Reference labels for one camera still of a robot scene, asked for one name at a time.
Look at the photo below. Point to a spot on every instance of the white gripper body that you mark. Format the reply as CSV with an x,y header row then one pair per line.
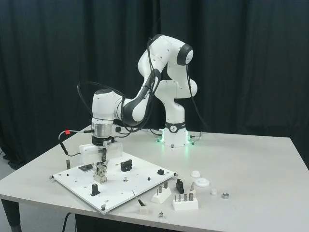
x,y
88,153

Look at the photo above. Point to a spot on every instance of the grey waterproof plug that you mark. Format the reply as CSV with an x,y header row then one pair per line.
x,y
100,170

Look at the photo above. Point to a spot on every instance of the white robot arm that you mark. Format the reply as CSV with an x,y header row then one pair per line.
x,y
173,116

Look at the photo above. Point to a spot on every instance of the large metal square peg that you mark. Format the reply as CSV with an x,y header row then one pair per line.
x,y
68,164

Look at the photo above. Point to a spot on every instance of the white task board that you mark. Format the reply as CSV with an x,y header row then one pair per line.
x,y
116,191

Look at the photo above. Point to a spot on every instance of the small metal square peg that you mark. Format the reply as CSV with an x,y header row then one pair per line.
x,y
157,192

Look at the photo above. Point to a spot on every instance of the small white holder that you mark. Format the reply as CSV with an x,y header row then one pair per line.
x,y
144,210

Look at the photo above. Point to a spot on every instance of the medium metal square peg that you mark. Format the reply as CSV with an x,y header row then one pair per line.
x,y
165,186

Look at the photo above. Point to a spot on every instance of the white peg holder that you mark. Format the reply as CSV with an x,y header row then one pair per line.
x,y
185,205
161,197

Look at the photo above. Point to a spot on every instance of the black D-SUB plug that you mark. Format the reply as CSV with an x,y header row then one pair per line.
x,y
179,185

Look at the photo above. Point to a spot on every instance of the medium metal round peg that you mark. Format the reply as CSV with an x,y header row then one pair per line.
x,y
185,197

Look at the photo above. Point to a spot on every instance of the white medium gear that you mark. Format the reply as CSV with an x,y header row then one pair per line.
x,y
195,174

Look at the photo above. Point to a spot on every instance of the metal bolt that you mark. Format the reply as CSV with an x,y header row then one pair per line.
x,y
192,186

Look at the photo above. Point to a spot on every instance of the large metal round peg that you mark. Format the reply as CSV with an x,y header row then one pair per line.
x,y
191,196

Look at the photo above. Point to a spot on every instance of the black table leg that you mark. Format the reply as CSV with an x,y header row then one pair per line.
x,y
9,212

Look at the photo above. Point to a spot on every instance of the white large gear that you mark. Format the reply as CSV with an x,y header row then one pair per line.
x,y
202,182

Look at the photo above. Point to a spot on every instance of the black curtain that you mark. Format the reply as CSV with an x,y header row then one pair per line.
x,y
48,48

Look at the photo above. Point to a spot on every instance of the round metal nut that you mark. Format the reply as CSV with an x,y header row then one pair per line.
x,y
225,195

